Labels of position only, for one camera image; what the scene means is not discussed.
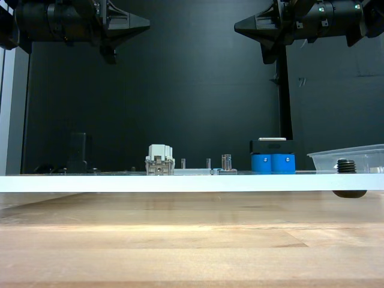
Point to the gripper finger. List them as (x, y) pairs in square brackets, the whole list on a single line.
[(120, 37), (126, 21), (265, 37), (261, 22)]

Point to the black clamp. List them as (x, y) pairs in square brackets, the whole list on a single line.
[(78, 150)]

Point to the silver block with posts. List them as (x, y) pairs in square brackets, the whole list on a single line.
[(192, 172)]

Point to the small silver metal connector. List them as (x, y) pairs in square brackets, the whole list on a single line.
[(226, 162)]

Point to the grey rectangular connector housing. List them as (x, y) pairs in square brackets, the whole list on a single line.
[(159, 159)]

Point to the clear plastic tub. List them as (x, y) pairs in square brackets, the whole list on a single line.
[(324, 163)]

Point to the blue connector mount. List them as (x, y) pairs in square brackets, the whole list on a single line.
[(273, 164)]

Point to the black rubber foot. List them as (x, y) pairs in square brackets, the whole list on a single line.
[(349, 194)]

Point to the white taskboard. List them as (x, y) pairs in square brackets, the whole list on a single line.
[(180, 183)]

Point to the black wall post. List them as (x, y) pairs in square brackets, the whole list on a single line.
[(285, 99)]

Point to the black board screw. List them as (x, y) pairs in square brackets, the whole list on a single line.
[(346, 166)]

